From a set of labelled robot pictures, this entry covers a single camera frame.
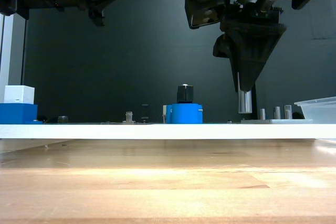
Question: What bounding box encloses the white block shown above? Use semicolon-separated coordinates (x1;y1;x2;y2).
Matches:
4;84;36;104

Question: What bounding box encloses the black knob with silver top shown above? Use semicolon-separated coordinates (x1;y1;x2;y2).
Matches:
177;83;194;104

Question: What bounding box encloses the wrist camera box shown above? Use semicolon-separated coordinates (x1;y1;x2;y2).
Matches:
181;0;228;30

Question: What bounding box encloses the small black connector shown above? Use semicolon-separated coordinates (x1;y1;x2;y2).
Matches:
141;104;150;123

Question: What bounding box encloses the blue round holder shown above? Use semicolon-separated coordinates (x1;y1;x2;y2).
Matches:
165;103;204;124

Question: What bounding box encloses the thick metal cylinder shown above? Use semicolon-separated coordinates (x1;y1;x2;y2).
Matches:
237;71;253;114

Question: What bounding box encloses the clear plastic tub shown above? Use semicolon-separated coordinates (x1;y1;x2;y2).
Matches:
293;96;336;124

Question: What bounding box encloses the blue block base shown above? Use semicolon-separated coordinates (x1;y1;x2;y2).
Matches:
0;103;44;125

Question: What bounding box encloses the white taskboard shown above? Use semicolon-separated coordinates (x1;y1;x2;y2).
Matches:
0;122;336;141

